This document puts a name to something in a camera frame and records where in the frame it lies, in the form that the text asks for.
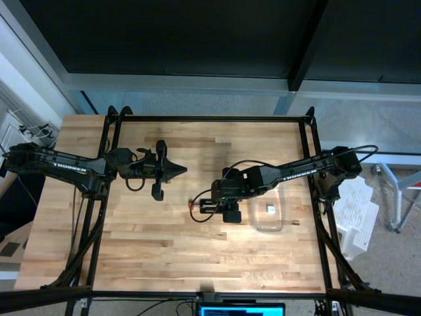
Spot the arm thin cable loop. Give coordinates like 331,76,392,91
189,189,225,224
125,176,146,192

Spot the laptop with blue screen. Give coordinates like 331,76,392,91
196,302,286,316

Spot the black vise with orange knob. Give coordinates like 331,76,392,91
188,198,226,215

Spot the grey metal chair red seat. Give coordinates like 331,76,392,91
371,163,421,235

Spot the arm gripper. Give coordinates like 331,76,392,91
211,167,246,224
126,140,188,201

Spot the black metal table frame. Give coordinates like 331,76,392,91
0,105,421,316

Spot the white plastic step stool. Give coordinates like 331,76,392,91
332,179,382,261

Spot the black upright post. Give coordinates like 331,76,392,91
287,0,330,92

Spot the small black camera box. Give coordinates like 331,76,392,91
196,290,225,302

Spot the large black floor object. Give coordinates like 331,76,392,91
0,171,45,243

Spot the arm shoulder black cable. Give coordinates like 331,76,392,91
351,145,379,165

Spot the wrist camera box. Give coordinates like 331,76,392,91
111,148,134,167

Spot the black and white cable bundle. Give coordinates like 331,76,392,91
18,123,57,141

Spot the clear plastic tub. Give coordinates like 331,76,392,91
248,184,293,235

